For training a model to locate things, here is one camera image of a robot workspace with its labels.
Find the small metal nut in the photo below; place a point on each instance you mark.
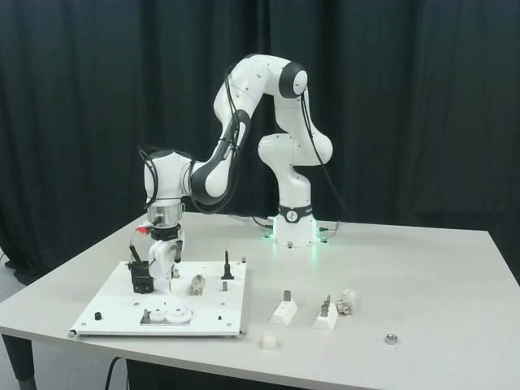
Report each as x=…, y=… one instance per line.
x=391, y=339

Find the dark table leg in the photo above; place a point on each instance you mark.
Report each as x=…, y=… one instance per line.
x=16, y=361

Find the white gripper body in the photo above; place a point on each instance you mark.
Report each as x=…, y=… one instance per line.
x=162, y=260

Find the white block plug holder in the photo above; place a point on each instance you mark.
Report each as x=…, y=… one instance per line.
x=348, y=301

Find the metal round peg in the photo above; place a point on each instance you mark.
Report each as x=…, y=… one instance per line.
x=224, y=286
x=287, y=297

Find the white sloped peg holder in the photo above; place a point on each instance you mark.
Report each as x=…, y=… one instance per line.
x=325, y=322
x=283, y=315

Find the black curtain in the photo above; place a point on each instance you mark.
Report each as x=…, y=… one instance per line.
x=81, y=101

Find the white task board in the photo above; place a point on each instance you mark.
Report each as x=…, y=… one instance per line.
x=122, y=313

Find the black bolt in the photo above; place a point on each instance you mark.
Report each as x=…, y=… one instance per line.
x=98, y=316

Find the white small gear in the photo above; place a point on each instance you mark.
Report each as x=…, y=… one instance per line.
x=157, y=317

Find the small white cube holder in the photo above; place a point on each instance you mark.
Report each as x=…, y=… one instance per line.
x=271, y=340

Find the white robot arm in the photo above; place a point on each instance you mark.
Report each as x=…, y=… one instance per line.
x=231, y=154

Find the black rod with red tag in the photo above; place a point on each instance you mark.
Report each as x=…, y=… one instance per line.
x=135, y=255

